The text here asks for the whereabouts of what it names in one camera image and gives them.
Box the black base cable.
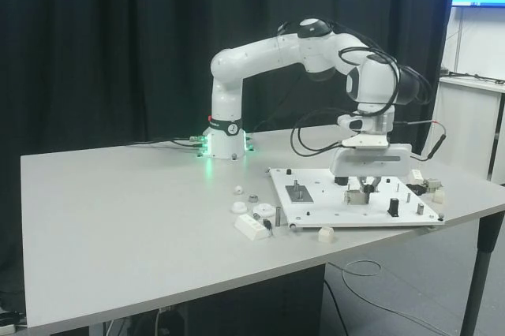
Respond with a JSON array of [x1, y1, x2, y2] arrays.
[[128, 136, 207, 152]]

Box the white cabinet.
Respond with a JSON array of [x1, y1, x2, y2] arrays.
[[436, 73, 505, 186]]

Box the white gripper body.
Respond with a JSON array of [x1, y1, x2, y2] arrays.
[[329, 142, 413, 179]]

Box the white peg holder with holes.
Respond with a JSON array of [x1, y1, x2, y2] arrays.
[[234, 214, 272, 241]]

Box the white task board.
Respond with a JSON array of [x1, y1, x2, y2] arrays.
[[267, 166, 447, 231]]

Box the grey floor cable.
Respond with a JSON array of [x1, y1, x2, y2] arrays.
[[340, 259, 449, 336]]

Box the black curtains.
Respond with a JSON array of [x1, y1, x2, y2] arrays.
[[0, 0, 462, 313]]

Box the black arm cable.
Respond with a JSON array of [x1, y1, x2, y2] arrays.
[[275, 18, 433, 158]]

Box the thin black rod on wire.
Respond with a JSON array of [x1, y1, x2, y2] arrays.
[[394, 118, 449, 162]]

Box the black table leg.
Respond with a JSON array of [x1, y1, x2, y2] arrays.
[[462, 215, 499, 336]]

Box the black floor cable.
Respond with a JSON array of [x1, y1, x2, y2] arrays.
[[322, 279, 350, 336]]

